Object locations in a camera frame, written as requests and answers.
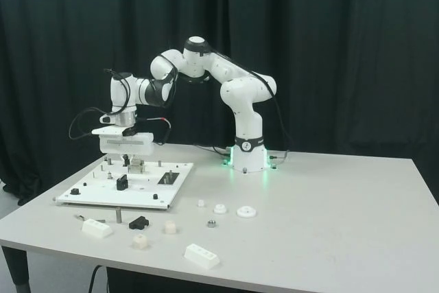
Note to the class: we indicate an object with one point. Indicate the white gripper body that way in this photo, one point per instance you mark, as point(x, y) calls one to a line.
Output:
point(125, 145)

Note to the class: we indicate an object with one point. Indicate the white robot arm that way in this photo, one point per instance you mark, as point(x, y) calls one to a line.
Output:
point(247, 101)

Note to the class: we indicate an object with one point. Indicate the metal round peg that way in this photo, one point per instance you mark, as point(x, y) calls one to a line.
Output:
point(117, 214)

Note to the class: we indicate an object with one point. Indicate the white peg holder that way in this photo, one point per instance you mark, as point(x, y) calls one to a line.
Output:
point(96, 228)
point(202, 255)

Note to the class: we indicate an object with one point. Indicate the black connector on board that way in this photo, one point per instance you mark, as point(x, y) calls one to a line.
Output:
point(122, 182)

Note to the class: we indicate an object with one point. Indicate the white task board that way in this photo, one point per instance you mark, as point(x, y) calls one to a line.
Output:
point(127, 183)

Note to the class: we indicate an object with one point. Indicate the black D-SUB plug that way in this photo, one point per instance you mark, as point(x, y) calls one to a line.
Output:
point(139, 223)

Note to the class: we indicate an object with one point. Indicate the small metal plug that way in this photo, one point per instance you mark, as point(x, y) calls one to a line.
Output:
point(80, 217)

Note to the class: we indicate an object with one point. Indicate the white cube plug holder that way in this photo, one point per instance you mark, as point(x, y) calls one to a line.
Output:
point(141, 241)
point(169, 227)

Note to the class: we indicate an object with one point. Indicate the white medium gear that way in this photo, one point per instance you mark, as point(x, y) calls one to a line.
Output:
point(219, 208)

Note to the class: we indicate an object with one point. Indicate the metal bolt nut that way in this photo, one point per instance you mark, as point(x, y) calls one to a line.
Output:
point(211, 224)

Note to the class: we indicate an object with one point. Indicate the white large gear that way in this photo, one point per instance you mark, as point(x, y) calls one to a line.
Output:
point(246, 211)

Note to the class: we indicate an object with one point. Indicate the black curtain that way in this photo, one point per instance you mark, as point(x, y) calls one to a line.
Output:
point(219, 56)

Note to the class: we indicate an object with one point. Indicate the black table leg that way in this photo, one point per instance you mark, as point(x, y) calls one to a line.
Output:
point(15, 269)

